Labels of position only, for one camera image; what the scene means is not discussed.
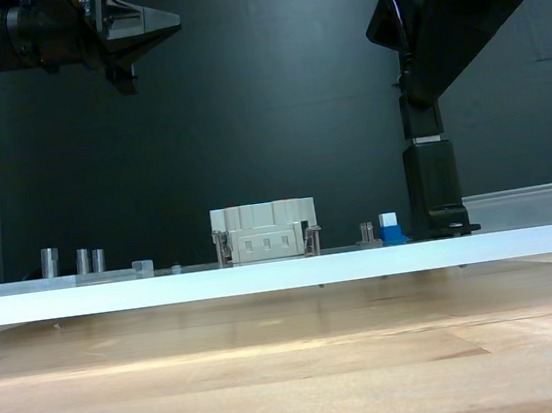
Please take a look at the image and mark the black USB connector with cable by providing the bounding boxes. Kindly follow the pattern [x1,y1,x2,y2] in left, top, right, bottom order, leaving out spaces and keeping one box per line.
[360,0,446,151]

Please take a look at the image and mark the beige connector housing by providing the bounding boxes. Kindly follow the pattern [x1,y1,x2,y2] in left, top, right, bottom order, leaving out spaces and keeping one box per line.
[208,194,325,267]

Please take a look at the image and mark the small blue socket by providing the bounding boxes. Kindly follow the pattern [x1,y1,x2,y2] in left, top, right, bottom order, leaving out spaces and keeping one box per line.
[376,209,409,247]

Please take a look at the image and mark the silver standoff bolt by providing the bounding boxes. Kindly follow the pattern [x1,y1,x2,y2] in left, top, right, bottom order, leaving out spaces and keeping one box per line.
[75,248,93,275]
[39,247,61,279]
[90,247,108,273]

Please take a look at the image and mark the grey metal plate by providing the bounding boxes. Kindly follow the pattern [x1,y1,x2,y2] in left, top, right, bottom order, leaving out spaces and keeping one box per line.
[0,265,139,298]

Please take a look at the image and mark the white plastic board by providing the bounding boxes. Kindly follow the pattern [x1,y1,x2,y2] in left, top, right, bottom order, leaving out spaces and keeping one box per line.
[0,221,552,328]

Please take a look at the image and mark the small silver bracket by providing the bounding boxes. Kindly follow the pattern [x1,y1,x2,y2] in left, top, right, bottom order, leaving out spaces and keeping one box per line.
[352,219,384,250]

